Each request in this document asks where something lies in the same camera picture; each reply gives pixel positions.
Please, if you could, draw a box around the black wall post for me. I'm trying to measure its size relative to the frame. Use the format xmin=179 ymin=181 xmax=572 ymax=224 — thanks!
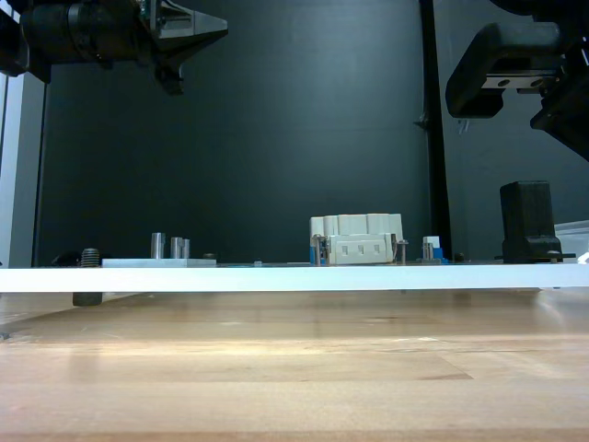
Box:
xmin=413 ymin=0 xmax=455 ymax=259

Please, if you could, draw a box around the beige connector housing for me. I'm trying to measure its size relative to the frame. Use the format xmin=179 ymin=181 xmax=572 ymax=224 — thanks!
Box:
xmin=309 ymin=213 xmax=404 ymax=266

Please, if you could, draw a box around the white task board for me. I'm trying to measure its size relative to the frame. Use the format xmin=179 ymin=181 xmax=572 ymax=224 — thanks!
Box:
xmin=0 ymin=258 xmax=589 ymax=294

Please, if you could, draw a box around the grey aluminium base plate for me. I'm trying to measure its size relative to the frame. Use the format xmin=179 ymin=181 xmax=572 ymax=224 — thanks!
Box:
xmin=101 ymin=258 xmax=217 ymax=269

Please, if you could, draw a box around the clear plastic tub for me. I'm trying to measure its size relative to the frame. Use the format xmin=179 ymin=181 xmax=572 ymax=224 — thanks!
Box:
xmin=554 ymin=220 xmax=589 ymax=266

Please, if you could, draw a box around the white and blue connector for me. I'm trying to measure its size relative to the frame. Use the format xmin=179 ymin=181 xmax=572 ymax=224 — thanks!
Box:
xmin=422 ymin=235 xmax=446 ymax=264

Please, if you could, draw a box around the grey aluminium frame profile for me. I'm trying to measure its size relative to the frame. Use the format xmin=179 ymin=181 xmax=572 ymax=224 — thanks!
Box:
xmin=0 ymin=73 xmax=47 ymax=269

